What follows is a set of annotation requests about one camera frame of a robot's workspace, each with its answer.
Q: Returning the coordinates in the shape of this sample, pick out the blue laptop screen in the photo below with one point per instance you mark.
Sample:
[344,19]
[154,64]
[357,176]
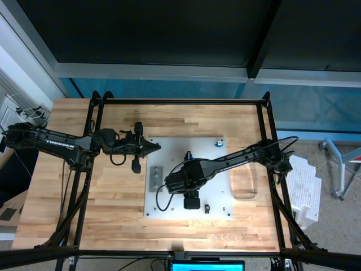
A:
[206,266]

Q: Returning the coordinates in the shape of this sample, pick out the small blue white socket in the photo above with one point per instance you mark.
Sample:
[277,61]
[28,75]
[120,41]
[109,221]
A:
[219,143]

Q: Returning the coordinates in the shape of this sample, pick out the clear plastic tub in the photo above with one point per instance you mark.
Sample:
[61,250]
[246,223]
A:
[244,183]

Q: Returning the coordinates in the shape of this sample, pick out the brown cardboard box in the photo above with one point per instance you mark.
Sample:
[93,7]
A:
[11,203]

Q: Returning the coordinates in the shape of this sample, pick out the black camera on frame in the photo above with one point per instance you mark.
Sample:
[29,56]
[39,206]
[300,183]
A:
[180,255]

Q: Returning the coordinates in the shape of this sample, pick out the black frame clamp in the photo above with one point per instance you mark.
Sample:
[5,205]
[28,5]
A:
[266,97]
[108,94]
[95,96]

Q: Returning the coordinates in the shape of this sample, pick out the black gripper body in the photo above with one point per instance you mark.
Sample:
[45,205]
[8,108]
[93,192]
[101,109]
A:
[191,203]
[137,149]

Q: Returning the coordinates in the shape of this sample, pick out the grey metal plate with posts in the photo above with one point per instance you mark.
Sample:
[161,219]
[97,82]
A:
[152,189]

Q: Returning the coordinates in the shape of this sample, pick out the white foam block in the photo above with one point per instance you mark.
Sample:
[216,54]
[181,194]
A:
[307,192]

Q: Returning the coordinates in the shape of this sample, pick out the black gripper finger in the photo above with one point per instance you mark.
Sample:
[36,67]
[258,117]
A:
[148,150]
[148,143]

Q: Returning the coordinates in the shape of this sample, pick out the white taskboard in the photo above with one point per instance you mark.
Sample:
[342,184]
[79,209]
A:
[214,197]

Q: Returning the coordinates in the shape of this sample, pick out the grey metal stand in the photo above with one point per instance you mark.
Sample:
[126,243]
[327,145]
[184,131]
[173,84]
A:
[340,178]

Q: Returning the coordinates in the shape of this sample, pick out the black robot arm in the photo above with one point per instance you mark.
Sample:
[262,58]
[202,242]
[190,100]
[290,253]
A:
[239,158]
[56,141]

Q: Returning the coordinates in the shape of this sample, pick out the grey window frame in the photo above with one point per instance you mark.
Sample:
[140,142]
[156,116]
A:
[141,72]

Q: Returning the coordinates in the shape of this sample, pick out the blue connector holder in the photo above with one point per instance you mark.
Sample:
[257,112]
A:
[186,158]

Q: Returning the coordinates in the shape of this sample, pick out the black clip connector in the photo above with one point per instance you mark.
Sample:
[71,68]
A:
[207,208]

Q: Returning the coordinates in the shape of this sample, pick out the black aluminium frame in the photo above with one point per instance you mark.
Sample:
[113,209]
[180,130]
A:
[180,102]

